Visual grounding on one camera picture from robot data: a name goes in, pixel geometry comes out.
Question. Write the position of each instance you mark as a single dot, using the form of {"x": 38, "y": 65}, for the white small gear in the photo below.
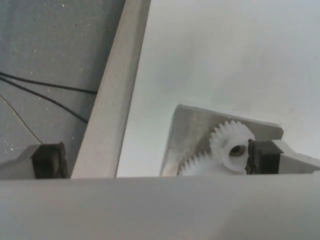
{"x": 225, "y": 140}

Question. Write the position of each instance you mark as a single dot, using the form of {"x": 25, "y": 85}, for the white medium gear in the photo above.
{"x": 200, "y": 167}

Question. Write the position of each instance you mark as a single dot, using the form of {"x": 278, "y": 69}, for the white task board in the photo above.
{"x": 225, "y": 62}

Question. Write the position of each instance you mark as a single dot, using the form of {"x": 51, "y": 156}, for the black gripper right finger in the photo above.
{"x": 262, "y": 157}

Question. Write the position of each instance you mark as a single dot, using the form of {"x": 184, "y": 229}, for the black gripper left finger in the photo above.
{"x": 48, "y": 162}

